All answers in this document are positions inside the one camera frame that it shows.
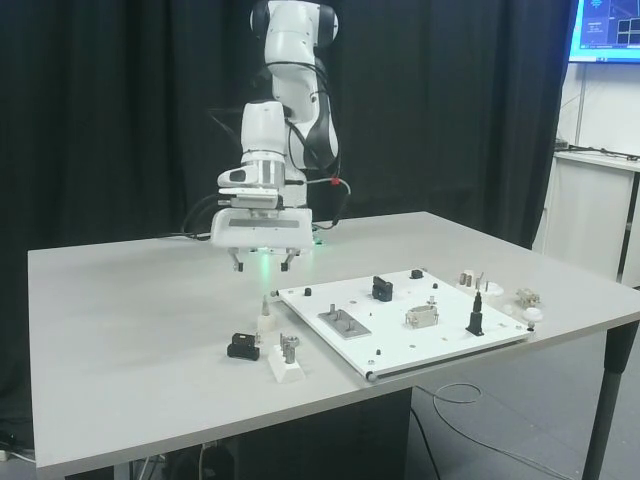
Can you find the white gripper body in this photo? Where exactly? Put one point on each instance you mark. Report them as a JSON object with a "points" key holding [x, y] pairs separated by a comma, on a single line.
{"points": [[260, 232]]}

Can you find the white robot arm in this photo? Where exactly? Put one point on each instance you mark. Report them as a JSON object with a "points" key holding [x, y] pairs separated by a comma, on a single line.
{"points": [[280, 50]]}

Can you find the white round holder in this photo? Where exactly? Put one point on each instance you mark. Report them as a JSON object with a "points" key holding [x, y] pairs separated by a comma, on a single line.
{"points": [[265, 327]]}

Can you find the black D-SUB plug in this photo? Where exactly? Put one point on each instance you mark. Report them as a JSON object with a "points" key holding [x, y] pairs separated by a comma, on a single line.
{"points": [[240, 351]]}

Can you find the white peg holder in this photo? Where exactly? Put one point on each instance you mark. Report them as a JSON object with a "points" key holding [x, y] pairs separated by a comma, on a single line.
{"points": [[285, 372]]}

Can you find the white task board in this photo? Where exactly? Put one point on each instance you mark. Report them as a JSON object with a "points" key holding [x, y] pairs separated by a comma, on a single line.
{"points": [[425, 345]]}

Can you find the black curtain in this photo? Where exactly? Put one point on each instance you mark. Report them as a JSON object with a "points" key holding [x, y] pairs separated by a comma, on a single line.
{"points": [[125, 100]]}

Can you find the white small gear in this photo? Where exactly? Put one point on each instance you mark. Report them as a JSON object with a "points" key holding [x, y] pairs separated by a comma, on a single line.
{"points": [[510, 308]]}

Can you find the white medium gear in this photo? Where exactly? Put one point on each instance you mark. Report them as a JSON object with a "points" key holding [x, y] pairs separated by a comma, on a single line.
{"points": [[532, 315]]}

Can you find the white cabinet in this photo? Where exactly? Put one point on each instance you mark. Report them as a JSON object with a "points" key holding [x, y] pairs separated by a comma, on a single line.
{"points": [[585, 215]]}

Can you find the black table leg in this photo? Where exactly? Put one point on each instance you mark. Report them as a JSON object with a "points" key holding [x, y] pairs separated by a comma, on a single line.
{"points": [[607, 400]]}

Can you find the blue screen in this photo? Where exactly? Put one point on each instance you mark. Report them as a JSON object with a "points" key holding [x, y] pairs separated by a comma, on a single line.
{"points": [[607, 30]]}

